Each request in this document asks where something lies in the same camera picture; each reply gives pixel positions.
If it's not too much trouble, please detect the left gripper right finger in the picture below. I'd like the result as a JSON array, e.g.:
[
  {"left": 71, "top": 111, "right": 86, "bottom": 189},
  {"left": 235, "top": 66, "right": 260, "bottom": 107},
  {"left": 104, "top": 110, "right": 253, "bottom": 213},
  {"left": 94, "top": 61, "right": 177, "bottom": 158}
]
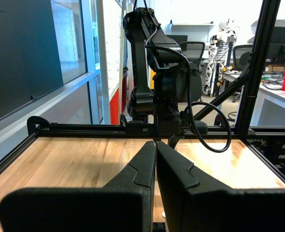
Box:
[{"left": 156, "top": 141, "right": 285, "bottom": 232}]

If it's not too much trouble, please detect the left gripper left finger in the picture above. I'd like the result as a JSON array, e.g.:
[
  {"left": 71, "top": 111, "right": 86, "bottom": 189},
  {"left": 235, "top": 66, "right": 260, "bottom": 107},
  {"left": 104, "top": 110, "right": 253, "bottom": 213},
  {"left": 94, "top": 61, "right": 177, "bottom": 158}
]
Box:
[{"left": 0, "top": 141, "right": 156, "bottom": 232}]

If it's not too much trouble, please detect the white desk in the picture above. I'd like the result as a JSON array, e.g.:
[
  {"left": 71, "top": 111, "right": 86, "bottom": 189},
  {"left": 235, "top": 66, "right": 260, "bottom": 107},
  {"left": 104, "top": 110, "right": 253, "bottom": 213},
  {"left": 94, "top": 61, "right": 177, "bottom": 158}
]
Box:
[{"left": 250, "top": 79, "right": 285, "bottom": 128}]

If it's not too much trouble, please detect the white printed robot figure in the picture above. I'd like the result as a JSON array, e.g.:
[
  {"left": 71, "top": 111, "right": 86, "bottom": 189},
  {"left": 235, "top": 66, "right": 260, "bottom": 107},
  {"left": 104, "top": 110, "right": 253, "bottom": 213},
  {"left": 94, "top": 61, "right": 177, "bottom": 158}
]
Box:
[{"left": 204, "top": 18, "right": 241, "bottom": 95}]

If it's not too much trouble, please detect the black mesh office chair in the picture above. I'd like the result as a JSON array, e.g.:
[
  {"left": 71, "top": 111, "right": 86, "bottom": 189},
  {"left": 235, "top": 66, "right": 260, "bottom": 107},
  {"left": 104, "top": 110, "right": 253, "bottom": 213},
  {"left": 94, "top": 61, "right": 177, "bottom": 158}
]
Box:
[
  {"left": 232, "top": 44, "right": 254, "bottom": 103},
  {"left": 180, "top": 41, "right": 206, "bottom": 102}
]

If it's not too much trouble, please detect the black computer monitor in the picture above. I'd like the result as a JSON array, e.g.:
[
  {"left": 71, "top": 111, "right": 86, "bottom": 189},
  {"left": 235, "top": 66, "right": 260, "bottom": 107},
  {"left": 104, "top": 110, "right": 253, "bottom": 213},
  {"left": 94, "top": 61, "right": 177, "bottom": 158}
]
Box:
[{"left": 269, "top": 26, "right": 285, "bottom": 67}]

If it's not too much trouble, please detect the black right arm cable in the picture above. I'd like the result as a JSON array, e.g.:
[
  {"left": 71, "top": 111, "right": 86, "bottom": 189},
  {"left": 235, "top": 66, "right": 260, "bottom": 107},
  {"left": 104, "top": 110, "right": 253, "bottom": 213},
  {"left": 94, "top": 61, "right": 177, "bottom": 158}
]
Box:
[{"left": 144, "top": 29, "right": 232, "bottom": 153}]

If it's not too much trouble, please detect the black aluminium frame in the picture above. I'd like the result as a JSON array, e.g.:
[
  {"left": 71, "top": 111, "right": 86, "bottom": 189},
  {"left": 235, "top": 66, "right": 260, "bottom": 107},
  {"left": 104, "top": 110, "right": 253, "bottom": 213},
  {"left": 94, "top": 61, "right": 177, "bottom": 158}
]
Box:
[{"left": 0, "top": 0, "right": 285, "bottom": 191}]

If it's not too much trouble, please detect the grey wall shelf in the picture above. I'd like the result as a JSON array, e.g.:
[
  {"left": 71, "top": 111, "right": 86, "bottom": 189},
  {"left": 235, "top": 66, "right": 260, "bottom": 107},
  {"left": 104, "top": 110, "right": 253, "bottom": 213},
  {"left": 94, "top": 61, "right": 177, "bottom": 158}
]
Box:
[{"left": 170, "top": 21, "right": 215, "bottom": 44}]

